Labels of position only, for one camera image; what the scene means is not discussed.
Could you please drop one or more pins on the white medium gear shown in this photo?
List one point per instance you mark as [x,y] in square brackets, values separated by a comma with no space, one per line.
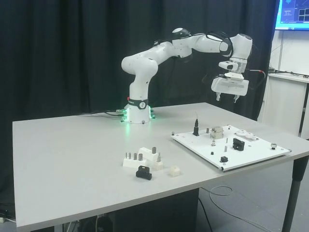
[241,132]

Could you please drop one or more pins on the small metal peg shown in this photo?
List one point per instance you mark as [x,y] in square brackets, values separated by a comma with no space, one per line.
[159,157]

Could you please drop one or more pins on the white round peg holder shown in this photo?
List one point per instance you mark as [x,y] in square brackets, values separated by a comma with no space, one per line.
[131,163]

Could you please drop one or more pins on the blue screen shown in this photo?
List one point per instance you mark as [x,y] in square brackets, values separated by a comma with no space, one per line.
[293,14]

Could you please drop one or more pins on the white task board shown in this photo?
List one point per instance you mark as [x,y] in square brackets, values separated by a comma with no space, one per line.
[200,147]

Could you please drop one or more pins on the metal BNC plug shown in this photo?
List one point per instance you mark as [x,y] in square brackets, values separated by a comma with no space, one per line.
[213,143]

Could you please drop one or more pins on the black table leg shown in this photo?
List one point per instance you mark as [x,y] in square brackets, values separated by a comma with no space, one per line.
[293,193]

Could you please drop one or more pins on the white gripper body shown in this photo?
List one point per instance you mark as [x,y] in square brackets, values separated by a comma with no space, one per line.
[229,86]

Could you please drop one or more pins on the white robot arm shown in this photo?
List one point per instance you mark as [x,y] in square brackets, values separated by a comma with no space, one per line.
[144,65]

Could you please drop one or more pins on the metal square peg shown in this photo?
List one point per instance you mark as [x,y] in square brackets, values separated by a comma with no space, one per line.
[153,150]

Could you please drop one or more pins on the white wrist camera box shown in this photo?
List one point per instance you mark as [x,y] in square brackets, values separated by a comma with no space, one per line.
[225,65]

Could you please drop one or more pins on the black D-SUB plug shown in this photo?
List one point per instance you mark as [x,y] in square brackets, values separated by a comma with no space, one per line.
[143,172]

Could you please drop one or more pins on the white square peg holder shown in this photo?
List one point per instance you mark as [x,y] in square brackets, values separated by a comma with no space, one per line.
[147,154]

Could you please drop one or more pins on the small white holder block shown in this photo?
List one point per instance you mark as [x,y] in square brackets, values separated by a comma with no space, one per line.
[175,171]

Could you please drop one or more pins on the metal round peg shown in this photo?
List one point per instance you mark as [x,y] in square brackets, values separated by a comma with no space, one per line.
[130,156]
[225,148]
[135,156]
[140,157]
[126,155]

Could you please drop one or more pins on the white cabinet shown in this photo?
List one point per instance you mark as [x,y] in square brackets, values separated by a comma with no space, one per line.
[282,104]

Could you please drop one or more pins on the flat white mounting plate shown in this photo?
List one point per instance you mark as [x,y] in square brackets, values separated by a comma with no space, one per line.
[234,76]

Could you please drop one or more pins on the black curtain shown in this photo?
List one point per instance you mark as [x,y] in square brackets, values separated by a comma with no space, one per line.
[60,48]

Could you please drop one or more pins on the small white peg holder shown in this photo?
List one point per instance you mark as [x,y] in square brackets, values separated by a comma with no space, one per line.
[158,165]

